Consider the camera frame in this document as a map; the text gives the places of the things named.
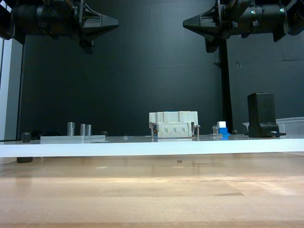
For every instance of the black bar holder block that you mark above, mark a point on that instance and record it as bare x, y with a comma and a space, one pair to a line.
261, 114

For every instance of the black rounded knob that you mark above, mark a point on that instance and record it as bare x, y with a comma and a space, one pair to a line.
36, 134

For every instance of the grey metal plate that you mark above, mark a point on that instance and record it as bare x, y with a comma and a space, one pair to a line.
71, 139

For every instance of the steel pan-head screw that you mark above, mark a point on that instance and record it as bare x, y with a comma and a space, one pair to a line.
215, 130

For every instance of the beige multi-pin connector housing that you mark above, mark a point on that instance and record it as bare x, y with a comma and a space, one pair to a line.
174, 123

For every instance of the clear plastic container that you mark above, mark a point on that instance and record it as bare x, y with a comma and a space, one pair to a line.
294, 126

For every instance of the white cube block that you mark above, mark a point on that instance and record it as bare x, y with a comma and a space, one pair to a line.
221, 124

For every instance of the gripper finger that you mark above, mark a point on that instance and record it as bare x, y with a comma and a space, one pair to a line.
202, 21
206, 32
104, 21
97, 32

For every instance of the small black screw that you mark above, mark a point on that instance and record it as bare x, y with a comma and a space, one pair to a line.
104, 133
235, 132

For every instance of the white taskboard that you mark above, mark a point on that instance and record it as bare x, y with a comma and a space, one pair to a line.
152, 147

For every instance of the black board foot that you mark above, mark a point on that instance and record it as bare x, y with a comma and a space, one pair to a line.
23, 160

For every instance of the small blue holder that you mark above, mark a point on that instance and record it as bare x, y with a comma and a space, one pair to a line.
223, 133

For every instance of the short steel peg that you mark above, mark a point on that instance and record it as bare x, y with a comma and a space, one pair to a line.
89, 130
82, 129
71, 128

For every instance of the steel connector screw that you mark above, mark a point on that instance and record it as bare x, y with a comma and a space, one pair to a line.
151, 130
196, 131

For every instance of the small dark nut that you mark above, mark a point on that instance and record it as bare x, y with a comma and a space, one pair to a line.
179, 161

